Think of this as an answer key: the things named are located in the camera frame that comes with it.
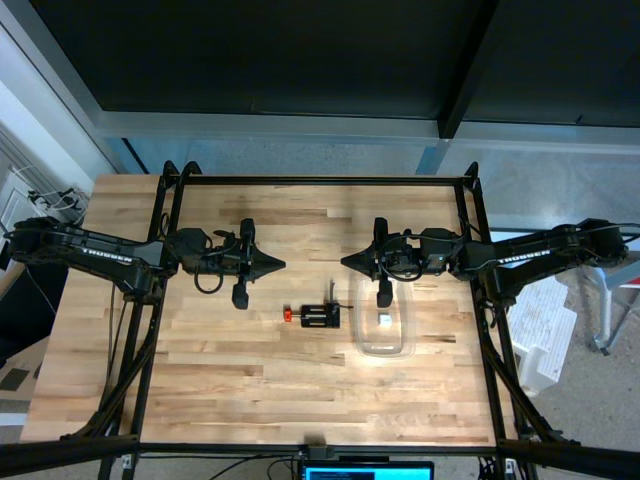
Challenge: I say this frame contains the black vise with orange knob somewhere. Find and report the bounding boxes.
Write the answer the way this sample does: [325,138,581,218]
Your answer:
[283,301,342,331]

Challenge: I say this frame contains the clear plastic tub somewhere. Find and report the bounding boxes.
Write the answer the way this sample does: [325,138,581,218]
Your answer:
[355,274,417,360]

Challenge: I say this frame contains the white foam block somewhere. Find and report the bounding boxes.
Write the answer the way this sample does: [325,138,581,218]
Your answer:
[505,277,579,399]

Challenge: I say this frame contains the grey metal stand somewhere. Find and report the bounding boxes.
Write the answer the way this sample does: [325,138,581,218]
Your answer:
[579,259,640,357]

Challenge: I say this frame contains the black metal frame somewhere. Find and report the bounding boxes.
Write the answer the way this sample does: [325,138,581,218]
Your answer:
[0,159,640,480]

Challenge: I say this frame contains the tangled power cables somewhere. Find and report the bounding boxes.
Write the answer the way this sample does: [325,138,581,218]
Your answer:
[24,185,91,214]

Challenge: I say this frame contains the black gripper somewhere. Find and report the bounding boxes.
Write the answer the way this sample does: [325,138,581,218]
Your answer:
[340,216,425,310]
[210,217,288,311]

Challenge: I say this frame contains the brown cardboard box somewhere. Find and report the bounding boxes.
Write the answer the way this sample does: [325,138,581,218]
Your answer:
[0,335,51,401]

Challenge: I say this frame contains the laptop screen with blue edge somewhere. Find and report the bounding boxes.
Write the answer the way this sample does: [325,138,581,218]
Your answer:
[299,460,435,480]

